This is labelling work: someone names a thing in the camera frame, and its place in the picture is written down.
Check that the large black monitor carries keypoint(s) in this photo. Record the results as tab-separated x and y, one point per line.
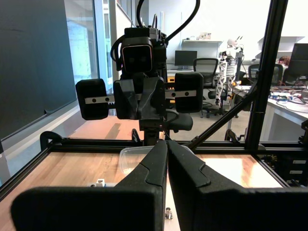
299	60

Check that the black frame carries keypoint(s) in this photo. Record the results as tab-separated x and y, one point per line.
274	48

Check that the clear plastic container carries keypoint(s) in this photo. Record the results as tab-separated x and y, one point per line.
130	156

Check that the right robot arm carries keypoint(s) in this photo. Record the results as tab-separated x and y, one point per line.
159	55

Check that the person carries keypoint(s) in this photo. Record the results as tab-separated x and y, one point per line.
285	61

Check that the white humanoid robot figure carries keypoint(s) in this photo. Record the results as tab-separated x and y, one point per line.
228	69

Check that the grey wall shelf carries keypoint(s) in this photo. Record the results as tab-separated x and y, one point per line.
202	48

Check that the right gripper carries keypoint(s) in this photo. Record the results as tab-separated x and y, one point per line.
92	89

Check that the window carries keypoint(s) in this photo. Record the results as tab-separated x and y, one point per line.
81	43

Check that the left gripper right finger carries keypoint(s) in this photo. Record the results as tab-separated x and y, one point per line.
240	209

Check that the short steel peg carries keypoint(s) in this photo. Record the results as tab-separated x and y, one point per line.
168	213

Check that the white desk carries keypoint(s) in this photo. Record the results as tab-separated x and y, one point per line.
288	109

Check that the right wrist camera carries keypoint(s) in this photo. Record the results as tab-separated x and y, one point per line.
137	57

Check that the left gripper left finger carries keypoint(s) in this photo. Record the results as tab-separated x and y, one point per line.
96	209

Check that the small black monitor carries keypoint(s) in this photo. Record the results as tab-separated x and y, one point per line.
185	57

